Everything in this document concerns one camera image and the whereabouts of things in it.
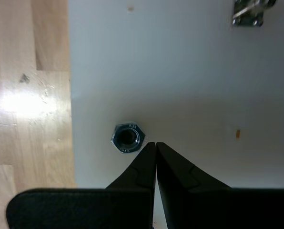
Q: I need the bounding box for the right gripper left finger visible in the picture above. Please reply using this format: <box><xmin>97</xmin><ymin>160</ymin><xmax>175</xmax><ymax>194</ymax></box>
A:
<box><xmin>6</xmin><ymin>142</ymin><xmax>156</xmax><ymax>229</ymax></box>

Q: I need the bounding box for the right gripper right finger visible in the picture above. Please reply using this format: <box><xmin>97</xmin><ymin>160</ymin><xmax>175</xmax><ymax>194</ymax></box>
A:
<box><xmin>156</xmin><ymin>142</ymin><xmax>284</xmax><ymax>229</ymax></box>

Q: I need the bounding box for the silver M12 hex nut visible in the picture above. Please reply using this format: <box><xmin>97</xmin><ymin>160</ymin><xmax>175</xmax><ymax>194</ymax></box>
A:
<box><xmin>110</xmin><ymin>123</ymin><xmax>146</xmax><ymax>155</ymax></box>

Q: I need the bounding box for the white task board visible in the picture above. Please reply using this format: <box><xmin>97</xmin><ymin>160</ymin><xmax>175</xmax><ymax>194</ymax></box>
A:
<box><xmin>68</xmin><ymin>0</ymin><xmax>284</xmax><ymax>229</ymax></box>

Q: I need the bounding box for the small metal bracket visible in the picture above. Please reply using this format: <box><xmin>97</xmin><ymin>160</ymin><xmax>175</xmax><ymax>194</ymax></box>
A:
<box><xmin>232</xmin><ymin>0</ymin><xmax>278</xmax><ymax>27</ymax></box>

